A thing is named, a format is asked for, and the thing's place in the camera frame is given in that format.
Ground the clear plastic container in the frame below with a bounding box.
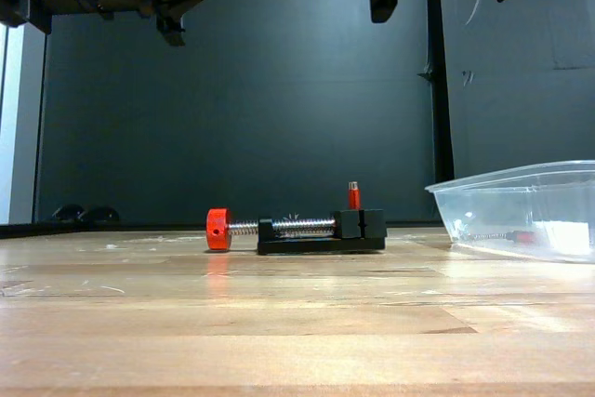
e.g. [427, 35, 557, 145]
[424, 159, 595, 264]

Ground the black rounded object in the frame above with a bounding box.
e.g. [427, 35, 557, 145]
[51, 204, 86, 224]
[81, 205, 123, 224]

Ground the black vise red knob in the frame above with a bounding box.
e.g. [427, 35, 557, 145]
[205, 207, 388, 257]

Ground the white paper label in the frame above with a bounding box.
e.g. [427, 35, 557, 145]
[532, 219, 594, 257]

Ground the black frame post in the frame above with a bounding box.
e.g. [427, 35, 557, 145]
[416, 0, 456, 182]

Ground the black frame base rail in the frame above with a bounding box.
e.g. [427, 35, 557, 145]
[0, 219, 447, 241]

